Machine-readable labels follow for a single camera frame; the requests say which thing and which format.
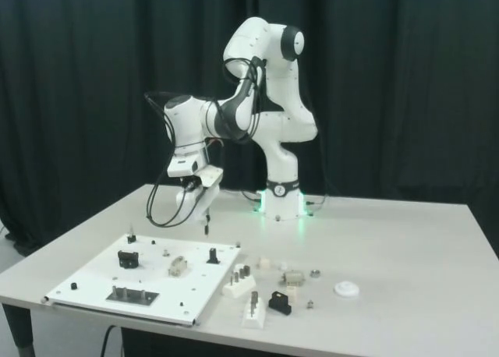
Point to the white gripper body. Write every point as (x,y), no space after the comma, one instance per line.
(195,203)

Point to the white large gear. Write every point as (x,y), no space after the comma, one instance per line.
(346,288)

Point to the black table leg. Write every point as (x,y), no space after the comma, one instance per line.
(17,329)

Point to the black D-SUB plug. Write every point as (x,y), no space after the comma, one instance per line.
(278,301)

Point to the beige cube holder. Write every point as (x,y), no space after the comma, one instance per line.
(264,264)
(293,294)

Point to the large metal round peg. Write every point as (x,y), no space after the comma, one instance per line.
(255,298)

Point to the white task board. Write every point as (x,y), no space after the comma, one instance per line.
(156,279)

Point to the white square peg holder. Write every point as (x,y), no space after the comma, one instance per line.
(238,290)

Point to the black curtain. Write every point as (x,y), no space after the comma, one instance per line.
(78,80)

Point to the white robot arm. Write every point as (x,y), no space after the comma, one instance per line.
(280,150)

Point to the medium metal square peg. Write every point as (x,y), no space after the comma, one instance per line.
(237,274)

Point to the grey waterproof plug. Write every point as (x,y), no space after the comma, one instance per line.
(292,279)

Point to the black USB plug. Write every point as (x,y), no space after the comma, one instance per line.
(206,226)

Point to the white round peg holder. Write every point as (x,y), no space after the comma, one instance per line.
(255,322)

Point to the white small gear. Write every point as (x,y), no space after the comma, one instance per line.
(284,265)

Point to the large metal square peg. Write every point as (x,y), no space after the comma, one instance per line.
(245,273)

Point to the metal bolt nut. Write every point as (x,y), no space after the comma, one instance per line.
(315,273)

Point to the metal BNC plug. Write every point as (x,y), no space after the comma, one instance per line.
(310,304)

